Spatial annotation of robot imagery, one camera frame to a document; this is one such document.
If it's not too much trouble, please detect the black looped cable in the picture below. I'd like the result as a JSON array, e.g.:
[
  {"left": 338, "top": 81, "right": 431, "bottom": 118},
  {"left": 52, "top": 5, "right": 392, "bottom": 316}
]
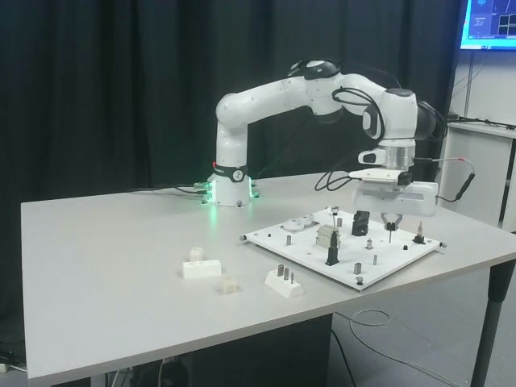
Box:
[{"left": 314, "top": 168, "right": 364, "bottom": 194}]

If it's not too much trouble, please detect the white square peg holder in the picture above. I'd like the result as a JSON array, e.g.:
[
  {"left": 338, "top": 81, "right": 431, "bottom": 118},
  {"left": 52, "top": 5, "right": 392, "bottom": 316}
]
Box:
[{"left": 264, "top": 270, "right": 305, "bottom": 300}]

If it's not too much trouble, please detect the black table leg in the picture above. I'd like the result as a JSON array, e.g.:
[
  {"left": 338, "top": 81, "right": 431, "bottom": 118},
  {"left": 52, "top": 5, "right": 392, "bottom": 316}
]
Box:
[{"left": 470, "top": 260, "right": 510, "bottom": 387}]

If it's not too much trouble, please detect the black USB plug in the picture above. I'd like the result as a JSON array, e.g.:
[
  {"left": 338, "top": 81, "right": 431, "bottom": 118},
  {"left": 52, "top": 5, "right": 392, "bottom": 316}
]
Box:
[{"left": 324, "top": 236, "right": 339, "bottom": 268}]

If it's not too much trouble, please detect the black D-SUB plug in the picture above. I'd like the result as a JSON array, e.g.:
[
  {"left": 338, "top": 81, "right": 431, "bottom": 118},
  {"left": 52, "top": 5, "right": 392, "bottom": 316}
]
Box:
[{"left": 351, "top": 210, "right": 370, "bottom": 237}]

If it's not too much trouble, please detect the white task board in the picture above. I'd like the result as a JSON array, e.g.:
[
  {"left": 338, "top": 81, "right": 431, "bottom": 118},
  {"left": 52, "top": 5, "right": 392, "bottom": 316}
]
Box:
[{"left": 239, "top": 205, "right": 447, "bottom": 292}]

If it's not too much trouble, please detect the grey floor cable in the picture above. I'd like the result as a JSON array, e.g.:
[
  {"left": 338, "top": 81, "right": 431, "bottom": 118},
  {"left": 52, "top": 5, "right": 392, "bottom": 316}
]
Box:
[{"left": 347, "top": 308, "right": 393, "bottom": 387}]

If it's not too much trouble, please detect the thin black rod on wire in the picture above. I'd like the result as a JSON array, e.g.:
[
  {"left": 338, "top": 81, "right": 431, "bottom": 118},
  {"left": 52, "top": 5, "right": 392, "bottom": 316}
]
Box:
[{"left": 417, "top": 156, "right": 478, "bottom": 202}]

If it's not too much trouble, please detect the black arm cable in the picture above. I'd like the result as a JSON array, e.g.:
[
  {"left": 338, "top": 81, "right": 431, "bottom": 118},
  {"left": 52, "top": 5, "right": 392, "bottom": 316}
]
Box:
[{"left": 330, "top": 85, "right": 389, "bottom": 123}]

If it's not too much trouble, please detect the blue screen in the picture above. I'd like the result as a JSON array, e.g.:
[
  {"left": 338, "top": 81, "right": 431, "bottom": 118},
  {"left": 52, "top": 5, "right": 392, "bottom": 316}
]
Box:
[{"left": 459, "top": 0, "right": 516, "bottom": 52}]

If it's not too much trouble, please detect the black floor cable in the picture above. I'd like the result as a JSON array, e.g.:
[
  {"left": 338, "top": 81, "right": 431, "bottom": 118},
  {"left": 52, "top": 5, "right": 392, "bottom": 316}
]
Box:
[{"left": 329, "top": 320, "right": 354, "bottom": 387}]

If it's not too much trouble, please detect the black base cable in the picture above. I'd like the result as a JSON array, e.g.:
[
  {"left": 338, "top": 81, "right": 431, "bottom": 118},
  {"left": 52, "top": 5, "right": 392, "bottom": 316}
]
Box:
[{"left": 136, "top": 182, "right": 211, "bottom": 195}]

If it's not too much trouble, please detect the white round peg holder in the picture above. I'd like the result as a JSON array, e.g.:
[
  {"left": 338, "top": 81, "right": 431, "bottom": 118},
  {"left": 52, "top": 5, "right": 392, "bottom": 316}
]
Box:
[{"left": 181, "top": 260, "right": 224, "bottom": 280}]

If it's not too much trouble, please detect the black curtain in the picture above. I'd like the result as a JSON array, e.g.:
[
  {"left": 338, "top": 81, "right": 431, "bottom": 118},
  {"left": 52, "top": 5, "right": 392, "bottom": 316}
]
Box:
[{"left": 0, "top": 0, "right": 463, "bottom": 205}]

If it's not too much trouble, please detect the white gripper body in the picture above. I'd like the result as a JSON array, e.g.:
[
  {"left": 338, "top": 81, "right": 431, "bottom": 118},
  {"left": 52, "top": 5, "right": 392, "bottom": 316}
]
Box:
[{"left": 349, "top": 180, "right": 440, "bottom": 219}]

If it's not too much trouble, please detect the white cabinet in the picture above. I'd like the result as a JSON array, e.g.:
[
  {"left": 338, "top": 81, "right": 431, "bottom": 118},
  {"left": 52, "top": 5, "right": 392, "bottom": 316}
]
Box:
[{"left": 442, "top": 119, "right": 516, "bottom": 234}]

